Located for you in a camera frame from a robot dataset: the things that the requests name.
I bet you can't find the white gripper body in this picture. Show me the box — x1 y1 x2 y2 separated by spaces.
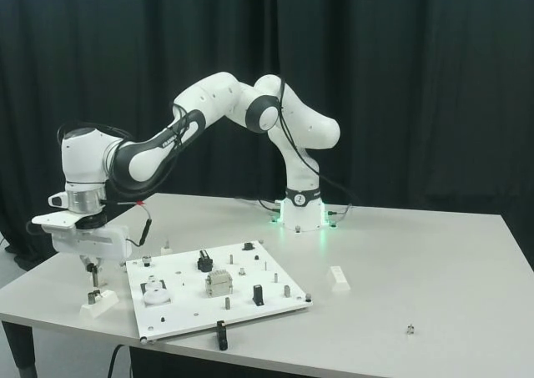
50 223 129 260

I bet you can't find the white peg holder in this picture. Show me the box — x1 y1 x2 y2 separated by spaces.
78 288 120 319

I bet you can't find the white large gear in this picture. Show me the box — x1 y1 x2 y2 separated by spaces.
143 290 172 309

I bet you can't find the black D-SUB plug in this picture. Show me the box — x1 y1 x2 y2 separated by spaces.
196 250 214 273

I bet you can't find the black table leg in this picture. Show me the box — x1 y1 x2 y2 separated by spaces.
1 320 37 378

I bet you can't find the white task board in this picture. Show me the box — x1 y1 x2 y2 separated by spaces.
124 240 313 342

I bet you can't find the black curtain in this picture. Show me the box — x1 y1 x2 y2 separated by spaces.
0 0 534 270

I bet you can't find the white holder block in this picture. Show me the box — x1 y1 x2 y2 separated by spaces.
325 265 351 292

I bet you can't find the thin black rod on wire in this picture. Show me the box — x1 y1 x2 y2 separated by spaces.
102 199 154 248

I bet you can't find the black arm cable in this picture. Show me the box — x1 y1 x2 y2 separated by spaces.
57 101 202 199
275 75 355 223

